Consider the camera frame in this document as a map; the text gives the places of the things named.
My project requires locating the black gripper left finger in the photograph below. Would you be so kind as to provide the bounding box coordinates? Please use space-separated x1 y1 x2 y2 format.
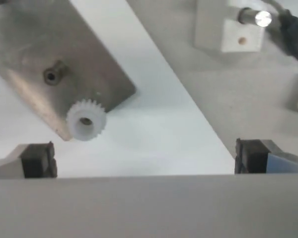
0 141 58 179

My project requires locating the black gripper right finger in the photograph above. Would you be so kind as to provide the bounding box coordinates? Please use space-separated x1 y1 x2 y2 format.
234 138 298 175

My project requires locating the white small gear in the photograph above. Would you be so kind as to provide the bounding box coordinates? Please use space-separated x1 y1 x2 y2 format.
66 97 107 142

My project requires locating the white task board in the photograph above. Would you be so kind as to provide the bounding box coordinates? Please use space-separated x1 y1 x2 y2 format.
0 0 236 179

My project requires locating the black USB plug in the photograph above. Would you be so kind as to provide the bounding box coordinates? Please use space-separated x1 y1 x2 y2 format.
263 0 298 66

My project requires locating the white peg holder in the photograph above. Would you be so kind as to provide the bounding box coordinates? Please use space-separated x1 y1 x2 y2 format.
195 0 264 53

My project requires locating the metal round peg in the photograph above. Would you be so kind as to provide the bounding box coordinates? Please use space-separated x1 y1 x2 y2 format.
237 7 273 27

